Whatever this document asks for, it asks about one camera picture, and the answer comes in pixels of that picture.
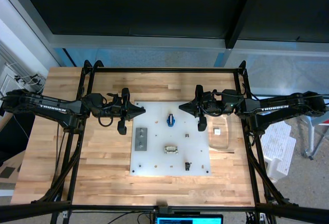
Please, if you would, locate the white task board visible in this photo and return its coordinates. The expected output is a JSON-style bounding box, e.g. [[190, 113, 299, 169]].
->
[[130, 101, 212, 176]]

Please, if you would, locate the black and white cable bundle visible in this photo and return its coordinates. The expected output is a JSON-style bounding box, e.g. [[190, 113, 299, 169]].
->
[[12, 72, 47, 88]]

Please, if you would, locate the black vertical post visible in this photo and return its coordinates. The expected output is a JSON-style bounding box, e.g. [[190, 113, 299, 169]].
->
[[225, 0, 258, 49]]

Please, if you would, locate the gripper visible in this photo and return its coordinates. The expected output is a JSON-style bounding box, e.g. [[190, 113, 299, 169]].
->
[[102, 87, 147, 136], [178, 84, 224, 132]]

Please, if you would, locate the laptop screen with blue edge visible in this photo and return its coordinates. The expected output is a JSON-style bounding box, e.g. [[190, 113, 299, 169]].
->
[[153, 214, 224, 224]]

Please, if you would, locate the black aluminium frame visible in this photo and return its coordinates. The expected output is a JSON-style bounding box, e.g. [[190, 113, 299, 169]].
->
[[0, 59, 329, 224]]

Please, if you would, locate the grey metal plate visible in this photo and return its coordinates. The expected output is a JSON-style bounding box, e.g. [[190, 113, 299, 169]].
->
[[135, 127, 149, 152]]

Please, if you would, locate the beige multi-pin connector housing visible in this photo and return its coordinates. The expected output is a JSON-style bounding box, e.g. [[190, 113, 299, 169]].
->
[[164, 145, 180, 156]]

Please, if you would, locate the clear plastic tub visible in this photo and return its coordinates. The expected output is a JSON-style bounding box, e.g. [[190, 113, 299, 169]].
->
[[207, 110, 231, 150]]

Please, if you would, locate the small black camera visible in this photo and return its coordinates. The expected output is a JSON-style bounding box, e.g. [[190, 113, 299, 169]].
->
[[156, 199, 170, 213]]

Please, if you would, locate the grey metal stand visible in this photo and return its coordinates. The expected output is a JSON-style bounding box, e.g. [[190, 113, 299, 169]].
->
[[300, 120, 329, 161]]

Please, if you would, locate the brown cardboard box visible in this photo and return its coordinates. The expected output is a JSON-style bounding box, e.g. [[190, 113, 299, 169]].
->
[[0, 148, 26, 183]]

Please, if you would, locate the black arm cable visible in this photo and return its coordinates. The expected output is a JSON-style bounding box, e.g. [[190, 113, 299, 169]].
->
[[98, 110, 114, 127], [203, 105, 232, 119]]

